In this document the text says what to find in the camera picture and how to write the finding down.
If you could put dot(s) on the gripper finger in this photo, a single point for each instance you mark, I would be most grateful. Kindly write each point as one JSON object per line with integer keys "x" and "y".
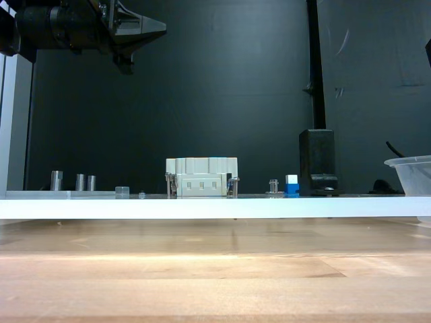
{"x": 141, "y": 42}
{"x": 149, "y": 27}

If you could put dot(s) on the beige connector housing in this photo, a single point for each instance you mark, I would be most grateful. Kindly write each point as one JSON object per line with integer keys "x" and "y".
{"x": 202, "y": 171}

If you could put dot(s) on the black USB hub socket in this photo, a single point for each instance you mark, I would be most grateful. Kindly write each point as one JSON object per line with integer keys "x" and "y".
{"x": 316, "y": 151}

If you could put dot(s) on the small silver connector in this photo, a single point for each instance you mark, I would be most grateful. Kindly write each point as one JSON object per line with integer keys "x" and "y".
{"x": 274, "y": 186}

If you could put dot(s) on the clear plastic tub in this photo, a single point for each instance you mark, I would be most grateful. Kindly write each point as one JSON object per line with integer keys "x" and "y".
{"x": 417, "y": 178}

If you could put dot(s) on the silver housing mounting screw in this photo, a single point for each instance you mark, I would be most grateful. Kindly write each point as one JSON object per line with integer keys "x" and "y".
{"x": 233, "y": 186}
{"x": 169, "y": 183}

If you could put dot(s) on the silver metal peg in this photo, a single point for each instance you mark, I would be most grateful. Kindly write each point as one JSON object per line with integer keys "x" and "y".
{"x": 91, "y": 182}
{"x": 80, "y": 181}
{"x": 55, "y": 180}

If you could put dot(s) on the clear plastic block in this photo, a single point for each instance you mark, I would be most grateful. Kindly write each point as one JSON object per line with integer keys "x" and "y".
{"x": 122, "y": 191}

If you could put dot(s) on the grey metal plate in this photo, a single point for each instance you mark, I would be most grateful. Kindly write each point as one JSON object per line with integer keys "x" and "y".
{"x": 37, "y": 194}

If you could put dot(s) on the white board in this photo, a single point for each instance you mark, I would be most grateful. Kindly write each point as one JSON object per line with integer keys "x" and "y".
{"x": 215, "y": 208}

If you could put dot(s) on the small blue holder white block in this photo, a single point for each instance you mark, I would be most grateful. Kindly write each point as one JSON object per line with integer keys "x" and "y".
{"x": 291, "y": 188}

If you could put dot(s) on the black backdrop post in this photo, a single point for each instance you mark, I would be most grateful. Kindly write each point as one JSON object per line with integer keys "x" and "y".
{"x": 316, "y": 67}

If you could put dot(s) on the grey aluminium backdrop frame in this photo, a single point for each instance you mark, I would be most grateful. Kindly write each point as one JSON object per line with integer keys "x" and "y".
{"x": 13, "y": 117}

